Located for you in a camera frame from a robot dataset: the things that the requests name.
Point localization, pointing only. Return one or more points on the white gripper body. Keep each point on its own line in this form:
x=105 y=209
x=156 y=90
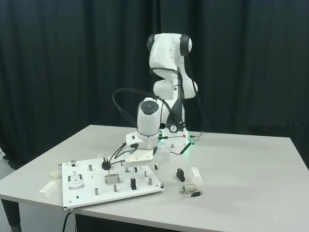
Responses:
x=144 y=158

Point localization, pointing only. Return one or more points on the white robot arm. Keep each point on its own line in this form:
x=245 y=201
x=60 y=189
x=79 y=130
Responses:
x=169 y=72

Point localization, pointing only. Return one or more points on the black D-SUB plug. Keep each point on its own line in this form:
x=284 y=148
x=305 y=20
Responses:
x=180 y=175

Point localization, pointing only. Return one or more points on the grey rectangular plug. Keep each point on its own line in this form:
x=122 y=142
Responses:
x=187 y=188

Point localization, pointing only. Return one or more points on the white task board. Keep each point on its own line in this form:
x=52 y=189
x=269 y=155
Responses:
x=96 y=178

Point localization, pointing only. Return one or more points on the white holder with square holes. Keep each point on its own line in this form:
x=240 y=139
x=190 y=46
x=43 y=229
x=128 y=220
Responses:
x=196 y=173

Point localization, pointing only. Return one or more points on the white medium gear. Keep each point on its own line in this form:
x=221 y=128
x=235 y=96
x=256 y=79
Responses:
x=75 y=176

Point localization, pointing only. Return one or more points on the white large gear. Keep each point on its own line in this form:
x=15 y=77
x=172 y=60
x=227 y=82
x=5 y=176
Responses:
x=74 y=184

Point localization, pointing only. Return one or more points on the metal BNC plug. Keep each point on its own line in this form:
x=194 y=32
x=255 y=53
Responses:
x=73 y=163

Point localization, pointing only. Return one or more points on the small white holder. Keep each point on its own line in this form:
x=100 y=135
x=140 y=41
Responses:
x=55 y=174

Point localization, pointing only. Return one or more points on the long white holder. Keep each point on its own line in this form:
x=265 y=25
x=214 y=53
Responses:
x=48 y=189

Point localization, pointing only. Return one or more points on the black curtain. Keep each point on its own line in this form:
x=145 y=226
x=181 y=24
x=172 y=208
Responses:
x=72 y=60

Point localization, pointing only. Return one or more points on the black table leg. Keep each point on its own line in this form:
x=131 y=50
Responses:
x=10 y=215

